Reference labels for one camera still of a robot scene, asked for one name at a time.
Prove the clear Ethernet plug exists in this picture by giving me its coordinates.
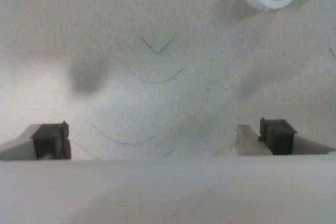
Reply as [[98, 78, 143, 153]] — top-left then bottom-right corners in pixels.
[[233, 124, 272, 157]]

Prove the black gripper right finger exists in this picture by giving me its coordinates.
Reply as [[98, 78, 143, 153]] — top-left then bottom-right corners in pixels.
[[259, 118, 336, 156]]

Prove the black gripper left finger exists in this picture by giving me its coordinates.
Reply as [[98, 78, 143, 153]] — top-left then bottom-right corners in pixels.
[[0, 121, 72, 161]]

